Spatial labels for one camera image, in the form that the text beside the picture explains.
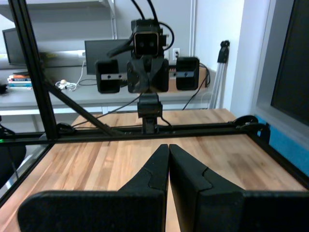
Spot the small black monitor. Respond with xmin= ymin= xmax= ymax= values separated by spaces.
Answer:
xmin=2 ymin=27 xmax=25 ymax=66

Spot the folded aluminium stand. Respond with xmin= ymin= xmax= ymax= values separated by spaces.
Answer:
xmin=209 ymin=40 xmax=230 ymax=110

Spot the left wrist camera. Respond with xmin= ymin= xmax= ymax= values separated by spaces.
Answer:
xmin=130 ymin=18 xmax=168 ymax=59

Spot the large black monitor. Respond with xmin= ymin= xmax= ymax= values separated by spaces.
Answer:
xmin=84 ymin=39 xmax=133 ymax=76

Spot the black frame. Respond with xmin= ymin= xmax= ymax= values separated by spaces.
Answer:
xmin=0 ymin=0 xmax=309 ymax=206

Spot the stack of books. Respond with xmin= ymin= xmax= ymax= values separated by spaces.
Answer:
xmin=7 ymin=74 xmax=33 ymax=90

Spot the grey desk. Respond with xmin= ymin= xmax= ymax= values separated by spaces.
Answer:
xmin=0 ymin=87 xmax=213 ymax=116

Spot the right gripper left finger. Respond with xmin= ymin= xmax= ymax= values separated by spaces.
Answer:
xmin=17 ymin=144 xmax=169 ymax=232

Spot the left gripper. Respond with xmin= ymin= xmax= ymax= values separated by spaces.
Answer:
xmin=96 ymin=57 xmax=200 ymax=95

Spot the coiled white cable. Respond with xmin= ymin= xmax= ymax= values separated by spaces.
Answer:
xmin=55 ymin=79 xmax=78 ymax=92

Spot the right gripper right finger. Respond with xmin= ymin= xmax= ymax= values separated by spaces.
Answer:
xmin=169 ymin=144 xmax=309 ymax=232

